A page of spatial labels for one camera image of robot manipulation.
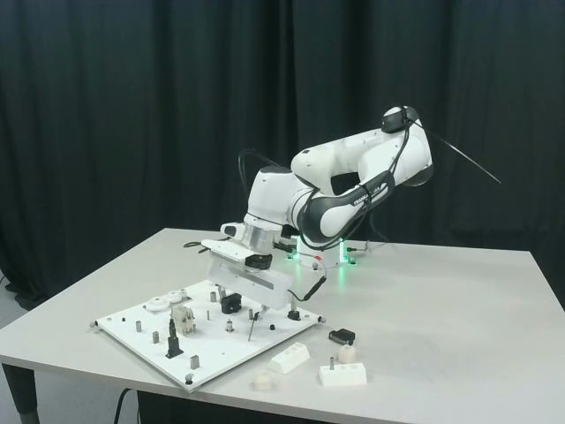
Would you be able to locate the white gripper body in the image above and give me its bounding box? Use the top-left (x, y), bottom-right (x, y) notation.
top-left (207, 255), bottom-right (296, 313)

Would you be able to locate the white peg holder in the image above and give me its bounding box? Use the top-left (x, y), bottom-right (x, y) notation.
top-left (267, 341), bottom-right (311, 374)
top-left (318, 361), bottom-right (369, 388)

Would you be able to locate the beige connector block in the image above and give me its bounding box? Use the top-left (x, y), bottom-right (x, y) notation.
top-left (170, 304), bottom-right (198, 337)

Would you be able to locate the white task board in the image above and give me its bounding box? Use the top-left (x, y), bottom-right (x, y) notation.
top-left (87, 282), bottom-right (328, 392)

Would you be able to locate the black upright plug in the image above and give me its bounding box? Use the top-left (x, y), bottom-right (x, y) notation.
top-left (164, 318), bottom-right (185, 360)

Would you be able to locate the black D-SUB plug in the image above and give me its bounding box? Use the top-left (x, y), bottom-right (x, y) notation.
top-left (328, 326), bottom-right (357, 347)

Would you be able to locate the black curtain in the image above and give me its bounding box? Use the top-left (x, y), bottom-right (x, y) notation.
top-left (0, 0), bottom-right (565, 310)

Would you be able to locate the dark table leg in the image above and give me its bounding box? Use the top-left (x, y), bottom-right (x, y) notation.
top-left (1, 363), bottom-right (39, 424)

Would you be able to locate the thin black rod on wire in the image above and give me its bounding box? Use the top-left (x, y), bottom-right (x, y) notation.
top-left (286, 251), bottom-right (330, 304)

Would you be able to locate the black cable with metal plug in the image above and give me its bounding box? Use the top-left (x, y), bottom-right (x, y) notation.
top-left (345, 239), bottom-right (374, 256)

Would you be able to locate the black cable tie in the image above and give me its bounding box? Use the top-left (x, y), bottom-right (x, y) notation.
top-left (422, 125), bottom-right (502, 185)

